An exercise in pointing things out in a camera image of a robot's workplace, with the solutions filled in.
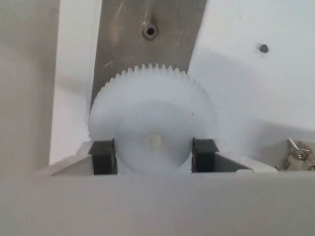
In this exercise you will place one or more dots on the white large gear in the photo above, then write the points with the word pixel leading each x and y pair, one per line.
pixel 152 110

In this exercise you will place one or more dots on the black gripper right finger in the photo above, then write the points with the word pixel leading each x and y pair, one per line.
pixel 203 157

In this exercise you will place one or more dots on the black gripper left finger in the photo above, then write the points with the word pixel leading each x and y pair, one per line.
pixel 102 157

